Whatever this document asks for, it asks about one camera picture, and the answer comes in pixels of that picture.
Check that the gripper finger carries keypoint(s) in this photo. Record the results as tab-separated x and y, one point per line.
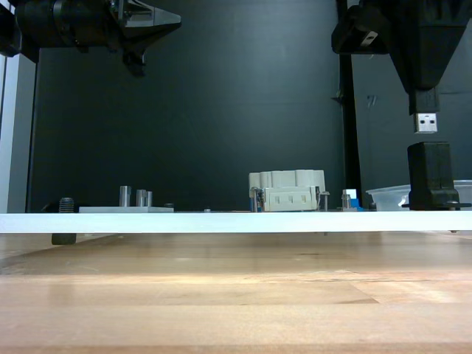
424	55
147	16
147	37

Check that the grey aluminium plate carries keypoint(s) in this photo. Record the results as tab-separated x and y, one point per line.
110	209

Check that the silver standoff post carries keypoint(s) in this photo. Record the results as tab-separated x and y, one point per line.
346	204

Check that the black aluminium frame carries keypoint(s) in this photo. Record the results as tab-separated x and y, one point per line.
350	147

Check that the beige multi-pin connector housing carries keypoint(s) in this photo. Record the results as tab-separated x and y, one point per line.
287	180

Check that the tall metal post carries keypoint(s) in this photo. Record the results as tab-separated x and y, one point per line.
124	195

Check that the black threaded foot screw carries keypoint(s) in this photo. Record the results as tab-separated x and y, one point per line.
66	205

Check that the clear plastic tub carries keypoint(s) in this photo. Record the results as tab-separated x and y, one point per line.
383	199

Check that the blue white terminal block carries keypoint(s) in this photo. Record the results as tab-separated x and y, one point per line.
354	203

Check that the black USB socket housing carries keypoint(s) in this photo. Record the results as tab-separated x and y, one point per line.
429	173

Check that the white task board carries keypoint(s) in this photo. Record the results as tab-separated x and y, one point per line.
236	223

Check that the thin metal post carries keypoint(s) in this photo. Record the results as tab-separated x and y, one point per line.
149	199

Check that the short metal post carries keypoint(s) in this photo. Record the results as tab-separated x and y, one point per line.
141	198

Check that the silver pan-head screw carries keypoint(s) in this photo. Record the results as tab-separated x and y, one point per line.
324	201

